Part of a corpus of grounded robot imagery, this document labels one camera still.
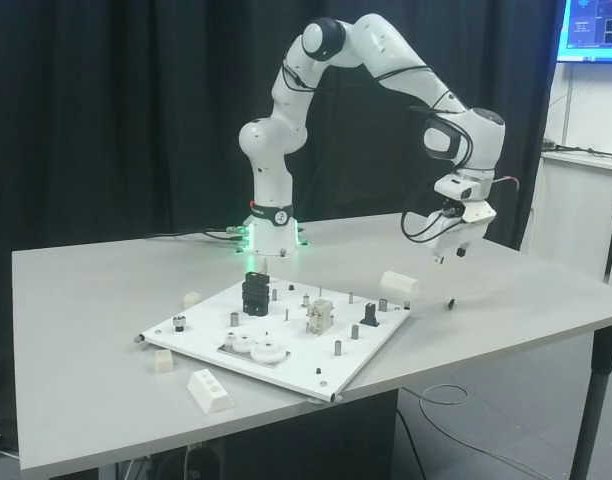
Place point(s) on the black curtains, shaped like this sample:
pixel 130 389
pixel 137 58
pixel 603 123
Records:
pixel 86 125

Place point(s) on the white large gear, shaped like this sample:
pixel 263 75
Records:
pixel 267 351

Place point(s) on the white medium gear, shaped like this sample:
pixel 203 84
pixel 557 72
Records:
pixel 243 345

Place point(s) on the metal bolt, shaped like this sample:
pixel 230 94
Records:
pixel 304 299

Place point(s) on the black cabinet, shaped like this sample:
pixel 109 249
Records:
pixel 356 440

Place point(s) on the black Ethernet plug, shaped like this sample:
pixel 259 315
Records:
pixel 370 315

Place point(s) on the dark grey table leg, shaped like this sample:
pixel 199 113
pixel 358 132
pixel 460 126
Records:
pixel 598 380

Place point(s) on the white small gear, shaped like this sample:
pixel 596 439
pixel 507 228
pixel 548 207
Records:
pixel 231 338

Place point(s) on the white rounded holder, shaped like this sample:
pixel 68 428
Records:
pixel 398 286

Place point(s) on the metal BNC plug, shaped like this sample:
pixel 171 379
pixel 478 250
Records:
pixel 178 324

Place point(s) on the blue screen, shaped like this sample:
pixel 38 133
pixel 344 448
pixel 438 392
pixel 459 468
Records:
pixel 593 30

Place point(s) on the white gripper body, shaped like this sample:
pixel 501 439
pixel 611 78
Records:
pixel 451 235

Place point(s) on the black D-SUB plug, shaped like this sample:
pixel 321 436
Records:
pixel 256 300

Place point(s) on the white cabinet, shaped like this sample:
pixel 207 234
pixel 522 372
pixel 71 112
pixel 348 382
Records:
pixel 576 220

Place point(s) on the beige waterproof plug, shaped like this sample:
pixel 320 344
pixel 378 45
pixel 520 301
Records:
pixel 318 315

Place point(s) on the white three-hole holder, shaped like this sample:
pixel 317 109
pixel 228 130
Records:
pixel 211 392

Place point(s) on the flat white mounting plate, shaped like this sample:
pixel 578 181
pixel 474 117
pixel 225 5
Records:
pixel 481 212

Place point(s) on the white task board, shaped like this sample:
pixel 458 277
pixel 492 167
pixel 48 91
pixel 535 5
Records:
pixel 306 355

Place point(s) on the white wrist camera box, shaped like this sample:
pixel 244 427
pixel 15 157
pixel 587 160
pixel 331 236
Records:
pixel 451 186

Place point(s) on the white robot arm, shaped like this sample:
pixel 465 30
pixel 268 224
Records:
pixel 286 100

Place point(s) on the small white cube holder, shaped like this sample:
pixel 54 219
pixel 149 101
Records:
pixel 164 361

